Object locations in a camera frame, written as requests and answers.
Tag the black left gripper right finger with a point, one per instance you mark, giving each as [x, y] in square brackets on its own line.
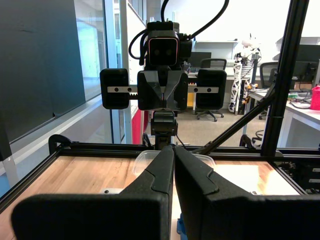
[237, 217]

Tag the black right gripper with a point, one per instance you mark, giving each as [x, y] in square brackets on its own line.
[113, 77]

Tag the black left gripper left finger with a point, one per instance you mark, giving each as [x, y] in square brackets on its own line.
[100, 217]

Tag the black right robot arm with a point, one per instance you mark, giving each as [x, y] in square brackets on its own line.
[163, 125]

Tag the white taskboard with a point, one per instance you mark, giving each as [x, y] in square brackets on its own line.
[112, 191]

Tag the blue connector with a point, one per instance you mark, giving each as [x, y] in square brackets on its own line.
[180, 227]

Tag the yellow cabinet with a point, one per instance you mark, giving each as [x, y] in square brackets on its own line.
[191, 100]

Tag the red panel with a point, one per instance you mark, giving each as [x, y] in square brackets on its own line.
[137, 127]

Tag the black monitor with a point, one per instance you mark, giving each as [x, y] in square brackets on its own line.
[310, 57]
[201, 59]

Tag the black office chair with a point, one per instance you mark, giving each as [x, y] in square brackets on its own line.
[266, 72]
[213, 63]

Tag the clear plastic tub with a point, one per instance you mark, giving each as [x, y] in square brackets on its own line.
[143, 162]

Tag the white desk shelf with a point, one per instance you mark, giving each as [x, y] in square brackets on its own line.
[220, 48]

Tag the white lattice figure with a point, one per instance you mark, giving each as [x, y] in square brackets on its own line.
[237, 75]

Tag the white desk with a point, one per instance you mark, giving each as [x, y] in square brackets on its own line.
[300, 130]

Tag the pink container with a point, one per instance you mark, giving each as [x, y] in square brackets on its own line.
[315, 100]

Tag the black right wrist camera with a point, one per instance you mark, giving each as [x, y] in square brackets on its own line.
[163, 50]

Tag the black aluminium frame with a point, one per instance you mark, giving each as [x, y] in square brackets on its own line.
[285, 75]

